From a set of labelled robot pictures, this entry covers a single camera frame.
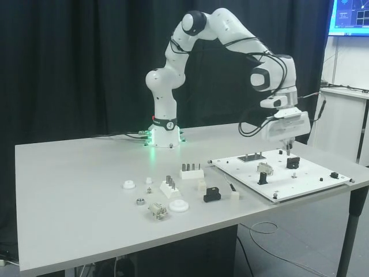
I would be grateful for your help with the large metal square peg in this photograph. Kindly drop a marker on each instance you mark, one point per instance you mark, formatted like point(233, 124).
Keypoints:
point(184, 167)

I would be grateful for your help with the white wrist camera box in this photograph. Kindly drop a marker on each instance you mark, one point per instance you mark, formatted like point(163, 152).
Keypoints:
point(274, 103)

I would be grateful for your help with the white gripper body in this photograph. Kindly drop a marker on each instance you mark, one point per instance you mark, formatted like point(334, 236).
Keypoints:
point(288, 128)

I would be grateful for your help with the black table leg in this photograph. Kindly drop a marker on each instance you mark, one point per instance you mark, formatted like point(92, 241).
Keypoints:
point(350, 231)

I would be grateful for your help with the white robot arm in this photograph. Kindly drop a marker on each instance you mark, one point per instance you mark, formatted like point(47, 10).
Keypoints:
point(164, 95)

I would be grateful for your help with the black curtain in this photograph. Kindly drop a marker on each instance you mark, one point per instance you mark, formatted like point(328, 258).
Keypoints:
point(72, 72)

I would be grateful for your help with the white task board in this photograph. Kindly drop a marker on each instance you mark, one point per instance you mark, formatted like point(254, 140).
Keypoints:
point(302, 184)

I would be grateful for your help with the white small gear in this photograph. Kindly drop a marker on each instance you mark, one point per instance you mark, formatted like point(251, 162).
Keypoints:
point(148, 180)

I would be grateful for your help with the thin black rod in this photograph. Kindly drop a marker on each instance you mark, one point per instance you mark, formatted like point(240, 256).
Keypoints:
point(322, 109)

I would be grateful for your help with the large metal round peg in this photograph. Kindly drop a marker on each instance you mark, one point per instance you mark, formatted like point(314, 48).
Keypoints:
point(167, 179)

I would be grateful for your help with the beige waterproof plug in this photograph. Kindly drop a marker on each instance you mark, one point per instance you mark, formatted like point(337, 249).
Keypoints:
point(154, 209)

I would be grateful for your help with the white plug holder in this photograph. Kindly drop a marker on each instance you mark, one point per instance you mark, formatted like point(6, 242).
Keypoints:
point(235, 196)

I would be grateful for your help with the metal hex nut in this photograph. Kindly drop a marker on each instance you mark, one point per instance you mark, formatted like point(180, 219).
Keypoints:
point(140, 201)

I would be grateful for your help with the white round peg holder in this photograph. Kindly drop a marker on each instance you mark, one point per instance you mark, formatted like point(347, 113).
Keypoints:
point(170, 191)

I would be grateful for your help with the black D-SUB plug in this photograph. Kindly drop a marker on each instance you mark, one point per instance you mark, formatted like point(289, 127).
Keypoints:
point(212, 195)

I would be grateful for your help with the white square peg holder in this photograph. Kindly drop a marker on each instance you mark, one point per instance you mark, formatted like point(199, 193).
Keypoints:
point(191, 174)

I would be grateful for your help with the white large gear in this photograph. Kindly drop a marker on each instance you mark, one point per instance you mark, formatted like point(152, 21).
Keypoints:
point(178, 206)

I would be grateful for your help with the blue screen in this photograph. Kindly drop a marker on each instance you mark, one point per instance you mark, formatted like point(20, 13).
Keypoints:
point(350, 17)

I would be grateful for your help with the white medium gear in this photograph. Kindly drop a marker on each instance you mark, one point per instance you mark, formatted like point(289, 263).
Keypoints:
point(129, 185)

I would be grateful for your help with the flat white mounting plate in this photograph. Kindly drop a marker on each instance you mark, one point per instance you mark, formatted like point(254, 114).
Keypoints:
point(288, 112)

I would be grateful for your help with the small white holder block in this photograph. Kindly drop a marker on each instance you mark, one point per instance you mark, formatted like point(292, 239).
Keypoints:
point(201, 185)

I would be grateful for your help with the metal BNC plug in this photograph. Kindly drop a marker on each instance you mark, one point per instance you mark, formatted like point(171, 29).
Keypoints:
point(149, 190)

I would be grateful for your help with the black USB plug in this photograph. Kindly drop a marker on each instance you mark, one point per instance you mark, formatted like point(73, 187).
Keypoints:
point(232, 188)

